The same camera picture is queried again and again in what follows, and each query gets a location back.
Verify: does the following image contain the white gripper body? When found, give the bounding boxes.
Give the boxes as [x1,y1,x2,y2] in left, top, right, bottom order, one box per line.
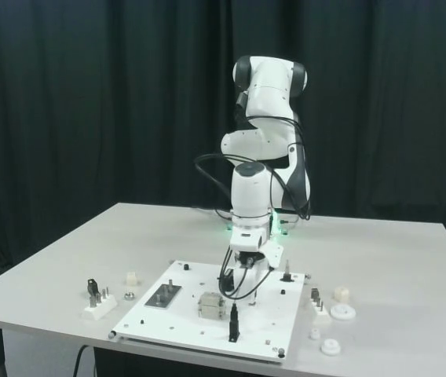
[232,262,273,306]

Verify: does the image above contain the white peg holder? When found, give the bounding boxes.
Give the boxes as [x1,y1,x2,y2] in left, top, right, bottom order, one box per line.
[306,296,333,326]
[80,296,119,322]

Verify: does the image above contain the white task board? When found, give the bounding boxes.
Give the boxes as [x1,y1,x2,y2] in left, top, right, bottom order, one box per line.
[107,258,307,361]

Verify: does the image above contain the white large gear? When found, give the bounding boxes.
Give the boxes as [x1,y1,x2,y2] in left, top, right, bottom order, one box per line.
[330,303,356,322]

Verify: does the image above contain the white medium gear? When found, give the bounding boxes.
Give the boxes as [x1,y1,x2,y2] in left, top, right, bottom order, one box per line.
[320,337,342,355]

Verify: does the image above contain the black curtain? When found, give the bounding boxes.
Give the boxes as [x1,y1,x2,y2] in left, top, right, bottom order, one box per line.
[0,0,446,276]

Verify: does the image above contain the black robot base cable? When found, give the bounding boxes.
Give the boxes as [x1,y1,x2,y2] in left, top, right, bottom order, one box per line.
[190,206,235,220]

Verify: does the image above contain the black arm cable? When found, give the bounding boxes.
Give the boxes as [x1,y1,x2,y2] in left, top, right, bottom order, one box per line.
[193,113,313,299]

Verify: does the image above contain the thick black cable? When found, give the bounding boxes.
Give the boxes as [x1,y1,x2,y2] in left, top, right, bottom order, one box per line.
[74,344,93,377]

